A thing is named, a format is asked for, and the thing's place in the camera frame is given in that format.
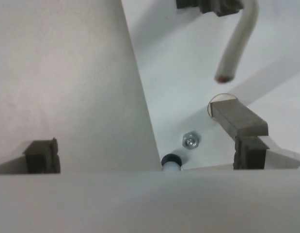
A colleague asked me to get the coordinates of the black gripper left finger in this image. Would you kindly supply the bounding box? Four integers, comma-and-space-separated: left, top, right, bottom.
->
0, 137, 61, 175

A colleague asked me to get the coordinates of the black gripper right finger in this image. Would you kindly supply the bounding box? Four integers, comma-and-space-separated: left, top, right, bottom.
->
233, 135, 300, 170

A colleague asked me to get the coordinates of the metal square peg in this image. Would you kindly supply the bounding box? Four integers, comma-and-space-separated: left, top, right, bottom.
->
209, 100, 269, 138

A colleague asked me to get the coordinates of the silver hex nut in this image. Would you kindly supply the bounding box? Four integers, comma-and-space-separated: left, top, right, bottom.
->
181, 132, 201, 149

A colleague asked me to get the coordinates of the white task board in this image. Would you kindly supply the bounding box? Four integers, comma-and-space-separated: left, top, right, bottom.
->
120, 0, 300, 172

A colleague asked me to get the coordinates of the black plug with white cable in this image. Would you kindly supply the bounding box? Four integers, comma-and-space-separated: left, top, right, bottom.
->
175, 0, 259, 84

